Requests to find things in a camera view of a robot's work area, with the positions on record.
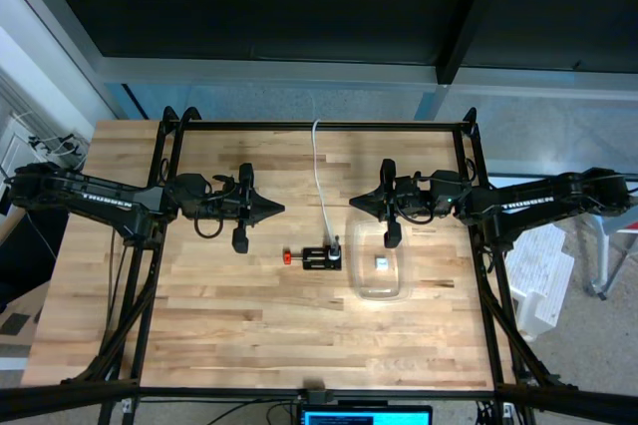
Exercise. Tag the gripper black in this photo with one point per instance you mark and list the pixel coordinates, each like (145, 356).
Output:
(234, 205)
(409, 200)

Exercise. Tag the small black power plug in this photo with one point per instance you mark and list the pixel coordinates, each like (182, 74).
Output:
(335, 244)

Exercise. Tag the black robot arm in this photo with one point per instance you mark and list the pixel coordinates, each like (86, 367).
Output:
(528, 203)
(109, 200)

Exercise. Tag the white power socket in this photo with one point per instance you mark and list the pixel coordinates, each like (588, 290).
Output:
(339, 255)

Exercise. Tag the clear plastic container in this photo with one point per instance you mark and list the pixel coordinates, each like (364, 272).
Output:
(371, 280)

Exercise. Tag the small white cube adapter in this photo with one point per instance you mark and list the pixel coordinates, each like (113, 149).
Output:
(382, 263)

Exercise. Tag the small black vise red knob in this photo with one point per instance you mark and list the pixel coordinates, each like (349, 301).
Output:
(316, 258)

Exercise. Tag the white foam packing block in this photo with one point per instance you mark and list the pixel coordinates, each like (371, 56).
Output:
(543, 285)

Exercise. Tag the laptop screen blue edge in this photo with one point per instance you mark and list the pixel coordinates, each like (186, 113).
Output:
(364, 418)

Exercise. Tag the grey metal stand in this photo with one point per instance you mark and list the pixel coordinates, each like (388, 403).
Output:
(602, 255)

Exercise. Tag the black aluminium frame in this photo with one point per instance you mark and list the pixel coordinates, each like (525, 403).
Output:
(399, 126)

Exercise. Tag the small black camera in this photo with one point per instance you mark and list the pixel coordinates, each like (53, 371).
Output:
(315, 394)

